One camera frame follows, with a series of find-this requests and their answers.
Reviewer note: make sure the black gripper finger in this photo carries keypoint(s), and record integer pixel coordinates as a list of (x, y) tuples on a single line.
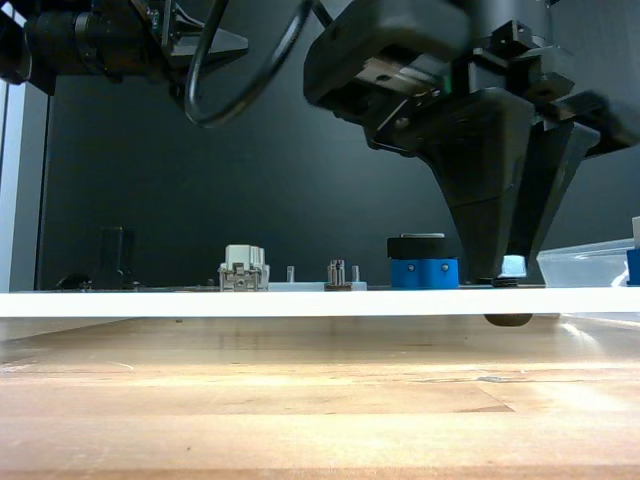
[(180, 70), (555, 165), (475, 175), (230, 42)]

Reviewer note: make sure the silver M12 hex nut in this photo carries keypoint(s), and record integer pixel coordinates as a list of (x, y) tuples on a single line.
[(514, 266)]

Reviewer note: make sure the clear plastic tub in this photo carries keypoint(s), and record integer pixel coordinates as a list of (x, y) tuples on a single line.
[(585, 267)]

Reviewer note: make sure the small blue connector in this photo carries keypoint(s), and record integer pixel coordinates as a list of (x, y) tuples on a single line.
[(635, 270)]

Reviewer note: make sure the black round foot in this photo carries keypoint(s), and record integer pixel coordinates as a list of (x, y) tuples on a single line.
[(507, 321)]

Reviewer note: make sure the small metal round connector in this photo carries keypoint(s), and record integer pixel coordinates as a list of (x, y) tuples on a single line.
[(337, 275)]

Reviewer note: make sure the aluminium block with screws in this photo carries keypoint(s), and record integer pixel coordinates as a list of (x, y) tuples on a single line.
[(300, 286)]

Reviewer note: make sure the grey rectangular connector housing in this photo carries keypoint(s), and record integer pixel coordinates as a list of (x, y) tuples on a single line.
[(242, 270)]

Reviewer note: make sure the white board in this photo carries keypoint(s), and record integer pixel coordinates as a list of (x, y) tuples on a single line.
[(250, 302)]

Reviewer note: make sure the blue and black connector mount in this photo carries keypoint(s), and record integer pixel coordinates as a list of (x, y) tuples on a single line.
[(422, 272)]

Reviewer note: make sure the grey metal window frame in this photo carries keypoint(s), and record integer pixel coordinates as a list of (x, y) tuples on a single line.
[(20, 200)]

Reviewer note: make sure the black USB socket mount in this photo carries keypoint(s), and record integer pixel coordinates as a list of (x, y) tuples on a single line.
[(117, 255)]

